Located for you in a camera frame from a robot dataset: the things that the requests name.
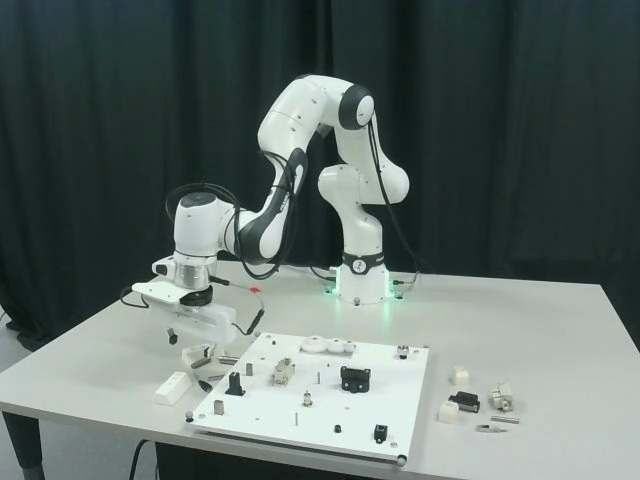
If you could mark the white medium gear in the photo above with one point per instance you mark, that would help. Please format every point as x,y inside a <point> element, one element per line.
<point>334,346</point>

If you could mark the white plug holder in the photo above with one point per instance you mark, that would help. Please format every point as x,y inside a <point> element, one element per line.
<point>501,396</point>

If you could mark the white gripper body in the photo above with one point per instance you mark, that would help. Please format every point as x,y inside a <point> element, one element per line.
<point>210,320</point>

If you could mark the metal round peg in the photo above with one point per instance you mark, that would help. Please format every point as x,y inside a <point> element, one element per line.
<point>198,361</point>
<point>229,358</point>
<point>505,419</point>

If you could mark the metal waterproof plug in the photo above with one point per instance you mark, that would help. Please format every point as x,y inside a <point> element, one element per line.
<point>401,351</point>

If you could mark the metal bolt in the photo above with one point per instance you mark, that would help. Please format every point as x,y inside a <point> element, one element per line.
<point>489,428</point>

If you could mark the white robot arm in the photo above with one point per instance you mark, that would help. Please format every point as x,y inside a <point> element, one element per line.
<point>295,120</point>

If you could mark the white cube holder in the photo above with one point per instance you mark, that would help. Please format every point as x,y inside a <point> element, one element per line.
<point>448,413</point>
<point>460,375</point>

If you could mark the white long rectangular holder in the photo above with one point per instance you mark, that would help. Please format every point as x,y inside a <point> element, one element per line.
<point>172,388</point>

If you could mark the black D-SUB plug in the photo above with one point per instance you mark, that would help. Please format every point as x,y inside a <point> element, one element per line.
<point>465,402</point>

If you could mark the small white sensor box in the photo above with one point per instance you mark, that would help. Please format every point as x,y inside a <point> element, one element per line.
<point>162,266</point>

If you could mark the metal BNC plug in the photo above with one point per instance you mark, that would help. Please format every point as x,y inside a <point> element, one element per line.
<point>306,397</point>

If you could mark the black curtain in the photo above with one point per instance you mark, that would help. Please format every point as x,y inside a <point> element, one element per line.
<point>100,100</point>

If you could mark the flat white mounting plate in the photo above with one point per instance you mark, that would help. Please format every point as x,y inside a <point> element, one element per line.
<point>155,291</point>

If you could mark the black table leg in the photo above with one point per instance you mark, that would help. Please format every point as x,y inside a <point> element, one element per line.
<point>22,445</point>

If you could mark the white open peg holder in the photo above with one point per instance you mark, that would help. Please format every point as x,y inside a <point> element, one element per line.
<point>192,354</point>

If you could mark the white small gear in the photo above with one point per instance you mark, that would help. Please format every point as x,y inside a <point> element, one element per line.
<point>349,346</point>

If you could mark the white task board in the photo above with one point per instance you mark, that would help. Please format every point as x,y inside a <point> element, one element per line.
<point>310,425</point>

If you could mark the black USB plug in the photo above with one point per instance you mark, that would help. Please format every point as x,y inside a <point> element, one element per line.
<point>203,386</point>

